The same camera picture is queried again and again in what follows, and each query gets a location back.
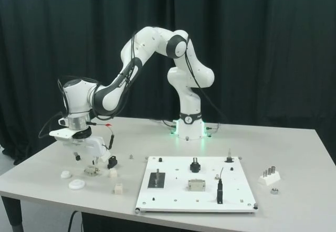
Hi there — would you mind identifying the dark table leg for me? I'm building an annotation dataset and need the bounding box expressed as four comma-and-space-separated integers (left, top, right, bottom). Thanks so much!
0, 196, 23, 232

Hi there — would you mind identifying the white large gear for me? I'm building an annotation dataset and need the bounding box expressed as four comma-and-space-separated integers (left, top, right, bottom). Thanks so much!
68, 179, 85, 191

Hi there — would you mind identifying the black curtain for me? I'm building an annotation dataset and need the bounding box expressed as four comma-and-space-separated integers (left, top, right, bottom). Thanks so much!
0, 0, 336, 164

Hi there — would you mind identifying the white task board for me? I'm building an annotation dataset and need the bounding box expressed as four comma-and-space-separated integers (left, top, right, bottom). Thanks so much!
135, 155, 259, 214

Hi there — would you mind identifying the white round peg holder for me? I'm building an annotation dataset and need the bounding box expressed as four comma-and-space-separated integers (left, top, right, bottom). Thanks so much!
258, 172, 281, 187

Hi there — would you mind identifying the thin cable with small connectors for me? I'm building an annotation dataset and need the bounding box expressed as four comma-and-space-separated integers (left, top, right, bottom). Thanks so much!
204, 123, 223, 138

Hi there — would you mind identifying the white flat mount plate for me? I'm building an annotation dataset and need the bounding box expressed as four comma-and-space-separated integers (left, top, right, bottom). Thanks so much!
49, 129, 78, 141

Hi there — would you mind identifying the black USB plug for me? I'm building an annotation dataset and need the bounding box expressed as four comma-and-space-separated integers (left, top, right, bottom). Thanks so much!
216, 167, 225, 204

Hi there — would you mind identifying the black cable under table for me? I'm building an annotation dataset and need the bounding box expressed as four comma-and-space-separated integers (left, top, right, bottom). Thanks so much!
68, 210, 82, 232

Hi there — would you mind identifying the black cable at arm foot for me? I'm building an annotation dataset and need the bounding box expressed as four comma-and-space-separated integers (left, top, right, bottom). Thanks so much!
151, 118, 177, 128

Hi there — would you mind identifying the black round connector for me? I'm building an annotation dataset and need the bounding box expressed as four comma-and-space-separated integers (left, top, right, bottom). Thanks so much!
189, 157, 202, 173

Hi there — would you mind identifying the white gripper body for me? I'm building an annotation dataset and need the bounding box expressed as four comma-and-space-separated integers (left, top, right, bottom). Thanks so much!
70, 135, 111, 158

